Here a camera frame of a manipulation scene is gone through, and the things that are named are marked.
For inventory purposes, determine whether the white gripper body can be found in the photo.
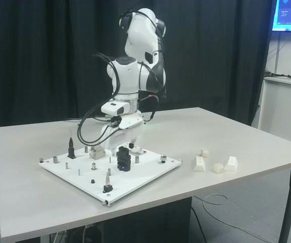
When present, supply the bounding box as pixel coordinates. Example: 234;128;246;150
101;120;144;152

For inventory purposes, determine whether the black D-SUB plug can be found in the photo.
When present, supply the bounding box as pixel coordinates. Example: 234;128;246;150
116;146;132;174

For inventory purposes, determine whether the flat white mounting plate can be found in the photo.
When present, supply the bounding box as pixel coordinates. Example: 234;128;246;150
118;112;144;131

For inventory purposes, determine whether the grey metal connector block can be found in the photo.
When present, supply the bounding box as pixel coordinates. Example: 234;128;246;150
89;148;105;160

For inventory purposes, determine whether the grey waterproof plug black base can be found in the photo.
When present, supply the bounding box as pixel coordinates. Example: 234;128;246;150
103;169;113;193

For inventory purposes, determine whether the white task board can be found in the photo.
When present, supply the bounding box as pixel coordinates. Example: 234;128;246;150
38;145;183;206

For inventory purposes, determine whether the white three-hole holder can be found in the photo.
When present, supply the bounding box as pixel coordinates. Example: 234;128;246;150
224;155;239;172
193;155;207;173

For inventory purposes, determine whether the black equipment box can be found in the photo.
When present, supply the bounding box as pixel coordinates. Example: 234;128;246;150
50;195;193;243

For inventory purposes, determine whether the black curtain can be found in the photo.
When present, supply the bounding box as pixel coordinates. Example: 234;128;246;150
0;0;274;228

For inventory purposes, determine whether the white cabinet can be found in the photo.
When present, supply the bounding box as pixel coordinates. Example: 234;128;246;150
257;75;291;147

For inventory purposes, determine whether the dark table leg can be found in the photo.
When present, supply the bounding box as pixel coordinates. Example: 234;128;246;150
278;166;291;243

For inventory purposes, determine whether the blue screen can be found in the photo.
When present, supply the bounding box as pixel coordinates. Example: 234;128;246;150
271;0;291;33

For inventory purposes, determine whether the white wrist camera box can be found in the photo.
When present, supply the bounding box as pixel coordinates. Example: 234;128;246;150
100;101;131;118

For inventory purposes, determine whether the silver flange ring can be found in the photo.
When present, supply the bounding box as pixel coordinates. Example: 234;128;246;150
128;97;139;112

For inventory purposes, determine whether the black camera cable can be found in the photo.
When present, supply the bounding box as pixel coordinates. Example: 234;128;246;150
77;105;122;147
80;110;122;144

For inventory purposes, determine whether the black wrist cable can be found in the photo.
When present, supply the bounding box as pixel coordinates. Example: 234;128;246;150
92;51;117;98

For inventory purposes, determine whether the grey floor cable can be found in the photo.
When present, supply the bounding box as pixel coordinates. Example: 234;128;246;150
201;194;240;243

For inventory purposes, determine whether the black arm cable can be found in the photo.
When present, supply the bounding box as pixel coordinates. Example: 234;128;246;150
118;11;167;99

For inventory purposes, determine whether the black floor cable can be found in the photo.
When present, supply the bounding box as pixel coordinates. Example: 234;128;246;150
190;205;206;243

